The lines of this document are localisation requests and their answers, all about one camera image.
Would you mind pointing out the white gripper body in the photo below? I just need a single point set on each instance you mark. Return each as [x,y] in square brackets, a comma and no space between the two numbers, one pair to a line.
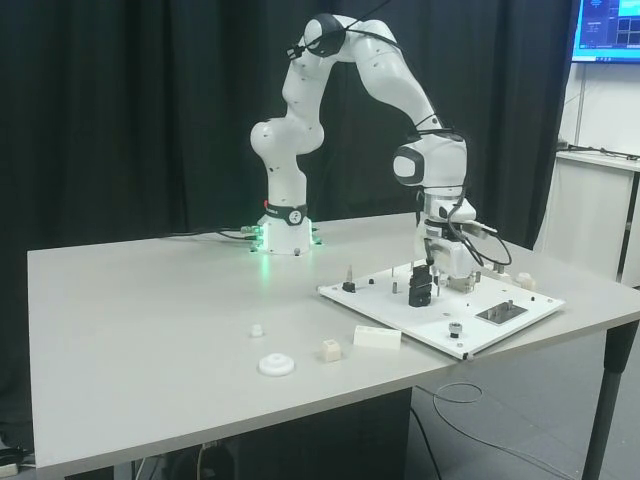
[452,257]

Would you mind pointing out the metal square peg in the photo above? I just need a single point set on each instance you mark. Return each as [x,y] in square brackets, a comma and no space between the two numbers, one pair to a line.
[437,285]

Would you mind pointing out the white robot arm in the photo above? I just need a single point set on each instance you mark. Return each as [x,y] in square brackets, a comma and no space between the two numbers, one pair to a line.
[390,75]

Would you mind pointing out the white holder with peg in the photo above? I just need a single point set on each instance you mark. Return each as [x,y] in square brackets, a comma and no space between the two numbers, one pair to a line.
[500,271]

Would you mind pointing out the white long peg holder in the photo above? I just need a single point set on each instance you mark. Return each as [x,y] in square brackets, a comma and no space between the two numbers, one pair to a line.
[377,339]

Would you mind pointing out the black D-SUB plug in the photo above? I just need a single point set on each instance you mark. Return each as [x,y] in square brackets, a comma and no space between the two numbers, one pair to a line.
[420,287]

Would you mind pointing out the metal ribbed round plug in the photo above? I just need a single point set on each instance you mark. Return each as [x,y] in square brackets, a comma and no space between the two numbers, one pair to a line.
[455,331]

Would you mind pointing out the beige cube holder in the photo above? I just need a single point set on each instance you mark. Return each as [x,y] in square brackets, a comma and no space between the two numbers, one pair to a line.
[328,351]
[526,280]

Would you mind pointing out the white task board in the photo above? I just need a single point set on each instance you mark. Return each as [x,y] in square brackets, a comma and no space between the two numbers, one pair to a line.
[380,310]

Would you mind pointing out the small black plug with pin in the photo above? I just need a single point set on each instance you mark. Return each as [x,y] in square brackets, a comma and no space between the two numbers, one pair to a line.
[348,286]

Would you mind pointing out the white cabinet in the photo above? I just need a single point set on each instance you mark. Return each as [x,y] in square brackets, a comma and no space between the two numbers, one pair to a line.
[590,215]

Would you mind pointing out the white large gear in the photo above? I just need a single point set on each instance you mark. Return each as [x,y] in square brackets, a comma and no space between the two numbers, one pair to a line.
[276,365]

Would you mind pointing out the white small gear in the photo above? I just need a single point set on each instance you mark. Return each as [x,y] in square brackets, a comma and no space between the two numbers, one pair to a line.
[256,332]

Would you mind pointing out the dark table leg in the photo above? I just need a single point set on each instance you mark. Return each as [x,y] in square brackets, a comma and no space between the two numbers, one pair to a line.
[607,400]

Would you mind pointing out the blue screen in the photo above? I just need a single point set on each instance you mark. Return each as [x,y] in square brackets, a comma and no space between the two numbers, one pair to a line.
[607,30]

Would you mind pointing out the black curtain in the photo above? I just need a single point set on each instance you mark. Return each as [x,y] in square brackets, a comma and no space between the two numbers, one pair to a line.
[125,125]

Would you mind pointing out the white power strip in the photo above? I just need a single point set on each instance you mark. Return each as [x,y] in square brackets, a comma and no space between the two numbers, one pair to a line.
[12,462]

